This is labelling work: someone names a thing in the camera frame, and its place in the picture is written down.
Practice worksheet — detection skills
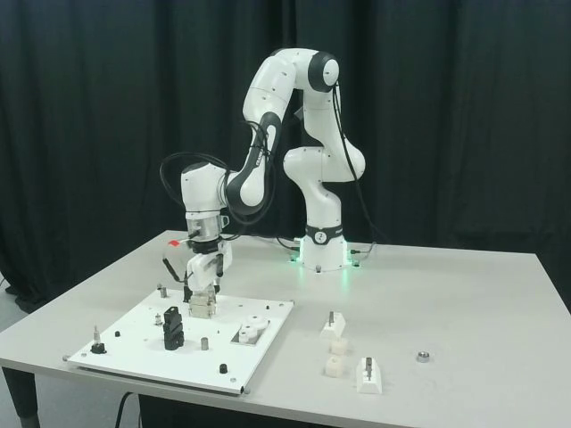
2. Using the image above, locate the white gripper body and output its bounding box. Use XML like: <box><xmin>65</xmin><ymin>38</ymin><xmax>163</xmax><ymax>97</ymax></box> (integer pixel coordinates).
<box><xmin>185</xmin><ymin>243</ymin><xmax>233</xmax><ymax>293</ymax></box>

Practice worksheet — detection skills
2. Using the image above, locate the white square peg holder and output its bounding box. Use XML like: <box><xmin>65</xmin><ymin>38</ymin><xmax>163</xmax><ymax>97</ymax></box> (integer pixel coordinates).
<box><xmin>318</xmin><ymin>311</ymin><xmax>347</xmax><ymax>338</ymax></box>

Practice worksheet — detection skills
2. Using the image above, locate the white round peg holder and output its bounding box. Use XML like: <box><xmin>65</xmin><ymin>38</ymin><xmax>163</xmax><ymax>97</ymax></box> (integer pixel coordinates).
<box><xmin>355</xmin><ymin>356</ymin><xmax>384</xmax><ymax>396</ymax></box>

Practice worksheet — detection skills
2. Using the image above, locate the thin black rod, red tag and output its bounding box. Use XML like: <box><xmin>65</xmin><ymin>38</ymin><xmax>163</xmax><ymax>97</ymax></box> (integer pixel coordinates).
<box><xmin>161</xmin><ymin>239</ymin><xmax>191</xmax><ymax>283</ymax></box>

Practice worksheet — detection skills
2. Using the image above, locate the black D-SUB plug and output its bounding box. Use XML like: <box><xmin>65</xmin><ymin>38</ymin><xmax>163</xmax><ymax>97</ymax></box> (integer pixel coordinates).
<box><xmin>161</xmin><ymin>306</ymin><xmax>186</xmax><ymax>350</ymax></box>

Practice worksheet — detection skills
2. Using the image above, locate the white task board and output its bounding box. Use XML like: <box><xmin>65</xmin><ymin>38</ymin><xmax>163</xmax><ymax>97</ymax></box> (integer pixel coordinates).
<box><xmin>62</xmin><ymin>287</ymin><xmax>296</xmax><ymax>396</ymax></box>

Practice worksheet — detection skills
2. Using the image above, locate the black curtain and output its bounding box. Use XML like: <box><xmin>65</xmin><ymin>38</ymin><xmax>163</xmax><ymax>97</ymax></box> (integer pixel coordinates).
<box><xmin>0</xmin><ymin>0</ymin><xmax>571</xmax><ymax>309</ymax></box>

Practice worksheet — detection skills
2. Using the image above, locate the black table leg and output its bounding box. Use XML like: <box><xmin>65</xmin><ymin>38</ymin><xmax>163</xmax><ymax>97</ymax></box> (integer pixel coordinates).
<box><xmin>3</xmin><ymin>366</ymin><xmax>37</xmax><ymax>428</ymax></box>

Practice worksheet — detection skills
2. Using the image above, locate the black base cable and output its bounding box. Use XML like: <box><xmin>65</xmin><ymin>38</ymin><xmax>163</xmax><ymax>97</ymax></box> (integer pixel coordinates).
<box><xmin>274</xmin><ymin>235</ymin><xmax>305</xmax><ymax>251</ymax></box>

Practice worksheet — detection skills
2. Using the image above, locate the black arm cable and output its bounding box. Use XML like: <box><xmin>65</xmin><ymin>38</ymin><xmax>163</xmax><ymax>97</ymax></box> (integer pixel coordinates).
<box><xmin>329</xmin><ymin>79</ymin><xmax>380</xmax><ymax>259</ymax></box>
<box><xmin>158</xmin><ymin>119</ymin><xmax>286</xmax><ymax>224</ymax></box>

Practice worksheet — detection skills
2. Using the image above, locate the black floor cable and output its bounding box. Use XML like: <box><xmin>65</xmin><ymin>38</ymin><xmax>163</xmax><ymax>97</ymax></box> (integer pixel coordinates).
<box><xmin>116</xmin><ymin>391</ymin><xmax>137</xmax><ymax>428</ymax></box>

